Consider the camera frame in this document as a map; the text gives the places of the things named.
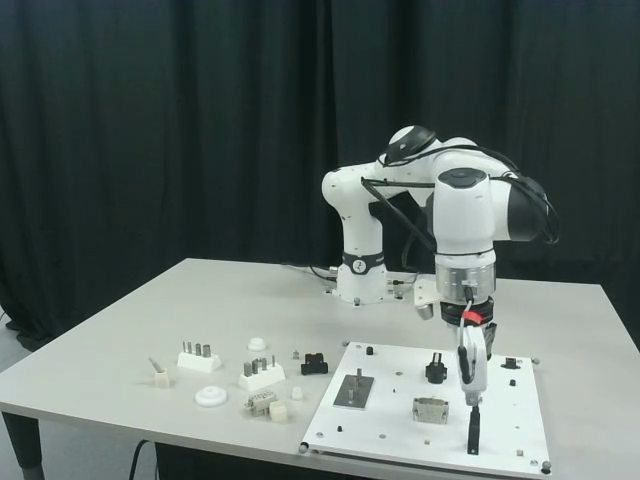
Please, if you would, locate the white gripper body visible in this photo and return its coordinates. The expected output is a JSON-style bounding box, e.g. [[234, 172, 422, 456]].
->
[[456, 325, 490, 397]]

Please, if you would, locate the white task board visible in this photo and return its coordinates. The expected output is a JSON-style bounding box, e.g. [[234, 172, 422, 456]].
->
[[298, 341, 552, 471]]

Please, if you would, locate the flat white mounting plate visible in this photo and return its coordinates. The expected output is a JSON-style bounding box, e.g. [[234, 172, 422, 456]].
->
[[412, 277, 444, 308]]

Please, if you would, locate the black D-SUB plug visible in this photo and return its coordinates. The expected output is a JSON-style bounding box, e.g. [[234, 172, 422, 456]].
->
[[300, 352, 329, 377]]

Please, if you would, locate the white square peg holder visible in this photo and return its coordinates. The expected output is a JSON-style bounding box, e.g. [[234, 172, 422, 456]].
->
[[237, 368, 287, 392]]

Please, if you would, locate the white large gear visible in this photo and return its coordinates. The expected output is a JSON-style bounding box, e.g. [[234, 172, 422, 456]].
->
[[194, 385, 230, 409]]

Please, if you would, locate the white round peg holder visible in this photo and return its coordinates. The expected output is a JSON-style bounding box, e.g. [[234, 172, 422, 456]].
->
[[177, 351, 222, 374]]

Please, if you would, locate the black curtain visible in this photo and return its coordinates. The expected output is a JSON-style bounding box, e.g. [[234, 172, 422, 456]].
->
[[0, 0, 640, 351]]

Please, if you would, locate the black table leg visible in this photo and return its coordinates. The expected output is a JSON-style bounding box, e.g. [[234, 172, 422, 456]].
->
[[2, 412, 42, 480]]

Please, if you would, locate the silver flange ring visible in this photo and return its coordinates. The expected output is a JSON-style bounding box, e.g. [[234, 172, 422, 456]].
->
[[433, 257, 497, 304]]

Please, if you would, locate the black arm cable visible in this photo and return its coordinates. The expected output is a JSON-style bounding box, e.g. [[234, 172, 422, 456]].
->
[[362, 142, 560, 281]]

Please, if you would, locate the black base cable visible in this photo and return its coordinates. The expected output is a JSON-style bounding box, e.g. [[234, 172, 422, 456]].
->
[[279, 262, 344, 282]]

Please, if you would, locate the black floor cable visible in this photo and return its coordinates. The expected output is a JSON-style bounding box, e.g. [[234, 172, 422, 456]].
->
[[129, 439, 152, 480]]

